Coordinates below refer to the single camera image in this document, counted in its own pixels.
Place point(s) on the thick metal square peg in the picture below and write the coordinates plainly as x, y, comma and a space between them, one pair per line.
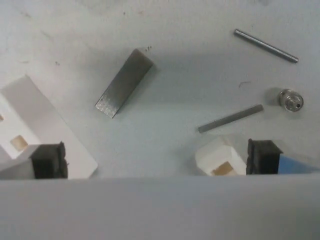
125, 85

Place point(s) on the small white peg holder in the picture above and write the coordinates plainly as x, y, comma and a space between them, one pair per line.
220, 153

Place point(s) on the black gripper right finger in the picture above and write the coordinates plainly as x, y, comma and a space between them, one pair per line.
262, 160

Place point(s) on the large white peg holder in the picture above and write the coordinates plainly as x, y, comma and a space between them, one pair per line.
50, 120

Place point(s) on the thin metal square peg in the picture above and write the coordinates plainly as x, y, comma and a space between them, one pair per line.
230, 118

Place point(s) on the thin metal round peg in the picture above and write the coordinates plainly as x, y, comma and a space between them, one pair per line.
266, 46

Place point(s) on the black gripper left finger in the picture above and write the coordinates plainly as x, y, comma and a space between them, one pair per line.
48, 162

